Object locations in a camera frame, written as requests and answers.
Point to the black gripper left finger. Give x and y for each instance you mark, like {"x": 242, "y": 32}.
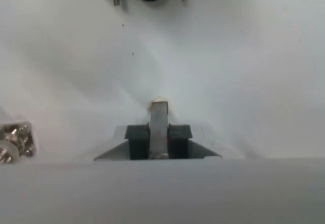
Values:
{"x": 138, "y": 144}

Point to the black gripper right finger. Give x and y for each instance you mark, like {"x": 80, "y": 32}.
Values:
{"x": 179, "y": 144}

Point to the white task board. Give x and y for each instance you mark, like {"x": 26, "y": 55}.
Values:
{"x": 203, "y": 43}

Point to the metal BNC plug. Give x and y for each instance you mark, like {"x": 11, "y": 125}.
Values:
{"x": 7, "y": 155}

